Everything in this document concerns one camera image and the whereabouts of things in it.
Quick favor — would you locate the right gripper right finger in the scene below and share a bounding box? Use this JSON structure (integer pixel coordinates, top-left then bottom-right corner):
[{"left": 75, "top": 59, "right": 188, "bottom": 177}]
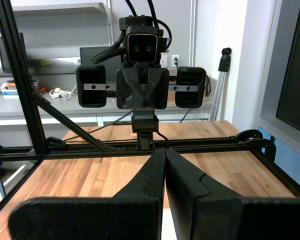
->
[{"left": 164, "top": 147, "right": 300, "bottom": 240}]

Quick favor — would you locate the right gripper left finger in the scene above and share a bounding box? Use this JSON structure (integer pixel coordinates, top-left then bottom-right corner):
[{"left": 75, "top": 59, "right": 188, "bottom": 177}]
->
[{"left": 7, "top": 147, "right": 166, "bottom": 240}]

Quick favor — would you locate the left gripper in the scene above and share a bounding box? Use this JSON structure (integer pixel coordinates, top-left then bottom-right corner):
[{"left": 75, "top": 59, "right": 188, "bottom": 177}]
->
[{"left": 75, "top": 61, "right": 207, "bottom": 110}]

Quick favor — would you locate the black computer monitor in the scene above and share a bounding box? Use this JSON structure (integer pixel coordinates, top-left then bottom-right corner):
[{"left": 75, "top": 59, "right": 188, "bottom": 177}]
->
[
  {"left": 0, "top": 32, "right": 28, "bottom": 74},
  {"left": 79, "top": 46, "right": 123, "bottom": 75}
]

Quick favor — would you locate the white task board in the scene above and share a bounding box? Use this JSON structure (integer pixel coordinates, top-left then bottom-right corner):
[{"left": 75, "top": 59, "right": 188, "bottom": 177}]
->
[{"left": 161, "top": 208, "right": 178, "bottom": 240}]

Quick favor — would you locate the grey tripod with black head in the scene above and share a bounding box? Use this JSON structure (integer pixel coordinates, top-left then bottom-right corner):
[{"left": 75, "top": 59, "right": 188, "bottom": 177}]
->
[{"left": 211, "top": 46, "right": 233, "bottom": 121}]

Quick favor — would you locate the grey office desk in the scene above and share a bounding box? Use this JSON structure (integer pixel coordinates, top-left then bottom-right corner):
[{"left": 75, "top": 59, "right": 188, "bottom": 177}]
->
[{"left": 0, "top": 72, "right": 218, "bottom": 127}]

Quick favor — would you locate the stack of books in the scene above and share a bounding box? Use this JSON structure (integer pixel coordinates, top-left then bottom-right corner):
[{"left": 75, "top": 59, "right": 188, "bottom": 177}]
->
[{"left": 0, "top": 83, "right": 19, "bottom": 97}]

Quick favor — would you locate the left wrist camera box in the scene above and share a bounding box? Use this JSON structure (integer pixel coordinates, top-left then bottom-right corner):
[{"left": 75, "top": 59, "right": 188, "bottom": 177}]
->
[{"left": 124, "top": 26, "right": 165, "bottom": 66}]

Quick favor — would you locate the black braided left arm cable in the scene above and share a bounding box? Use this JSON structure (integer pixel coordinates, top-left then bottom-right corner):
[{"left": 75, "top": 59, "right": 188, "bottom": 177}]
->
[{"left": 90, "top": 34, "right": 127, "bottom": 65}]

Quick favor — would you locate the white cable bundle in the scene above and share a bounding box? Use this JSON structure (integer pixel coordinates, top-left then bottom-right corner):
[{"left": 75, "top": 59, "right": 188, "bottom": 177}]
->
[{"left": 49, "top": 83, "right": 77, "bottom": 101}]

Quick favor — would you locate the black smooth left arm cable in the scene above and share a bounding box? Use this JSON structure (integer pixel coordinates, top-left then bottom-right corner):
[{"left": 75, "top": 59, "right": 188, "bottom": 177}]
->
[{"left": 146, "top": 0, "right": 173, "bottom": 51}]

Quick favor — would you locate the white wall shelf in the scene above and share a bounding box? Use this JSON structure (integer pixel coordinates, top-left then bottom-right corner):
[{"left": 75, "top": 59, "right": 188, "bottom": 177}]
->
[{"left": 0, "top": 1, "right": 111, "bottom": 19}]

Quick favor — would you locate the black aluminium frame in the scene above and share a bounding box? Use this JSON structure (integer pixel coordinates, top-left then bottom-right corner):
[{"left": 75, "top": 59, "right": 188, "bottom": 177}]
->
[{"left": 0, "top": 0, "right": 300, "bottom": 218}]

